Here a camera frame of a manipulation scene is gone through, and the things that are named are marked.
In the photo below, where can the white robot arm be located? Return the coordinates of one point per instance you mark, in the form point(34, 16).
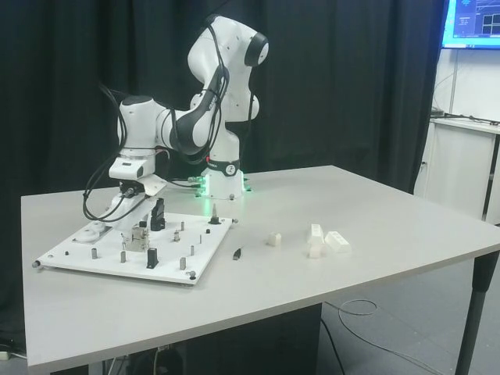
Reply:
point(224, 183)

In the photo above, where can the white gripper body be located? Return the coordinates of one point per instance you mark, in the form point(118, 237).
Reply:
point(125, 213)

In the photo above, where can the white large gear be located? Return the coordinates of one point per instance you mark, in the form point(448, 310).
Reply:
point(86, 236)

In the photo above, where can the long white holder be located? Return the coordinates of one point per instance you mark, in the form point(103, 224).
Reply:
point(317, 233)
point(338, 242)

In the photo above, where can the black curtain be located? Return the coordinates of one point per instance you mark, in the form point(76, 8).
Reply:
point(351, 78)

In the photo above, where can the metal wide peg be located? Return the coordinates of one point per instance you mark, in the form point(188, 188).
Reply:
point(94, 253)

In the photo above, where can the thin black rod red tag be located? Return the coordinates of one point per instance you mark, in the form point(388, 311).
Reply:
point(208, 159)

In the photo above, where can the dark grey table leg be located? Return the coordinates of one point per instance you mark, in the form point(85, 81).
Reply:
point(474, 312)

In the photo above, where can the blue screen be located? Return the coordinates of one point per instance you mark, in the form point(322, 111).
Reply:
point(472, 23)

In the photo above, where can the small white sensor box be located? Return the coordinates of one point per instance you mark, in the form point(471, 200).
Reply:
point(131, 168)

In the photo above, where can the flat white mounting plate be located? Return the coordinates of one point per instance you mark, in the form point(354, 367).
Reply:
point(154, 184)

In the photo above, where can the white task board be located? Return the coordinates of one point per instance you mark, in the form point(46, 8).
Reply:
point(109, 266)

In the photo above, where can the white medium gear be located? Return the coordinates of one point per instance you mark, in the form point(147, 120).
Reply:
point(96, 226)

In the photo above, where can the metal BNC plug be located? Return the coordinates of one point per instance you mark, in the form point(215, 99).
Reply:
point(176, 236)

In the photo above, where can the metal bolt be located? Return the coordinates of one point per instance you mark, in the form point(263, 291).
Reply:
point(215, 219)

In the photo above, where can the black D-SUB plug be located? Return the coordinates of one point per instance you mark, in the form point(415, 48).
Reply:
point(158, 218)

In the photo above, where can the white cabinet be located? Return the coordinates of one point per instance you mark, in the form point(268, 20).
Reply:
point(449, 164)

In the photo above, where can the black USB plug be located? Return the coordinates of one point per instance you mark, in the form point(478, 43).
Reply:
point(236, 256)

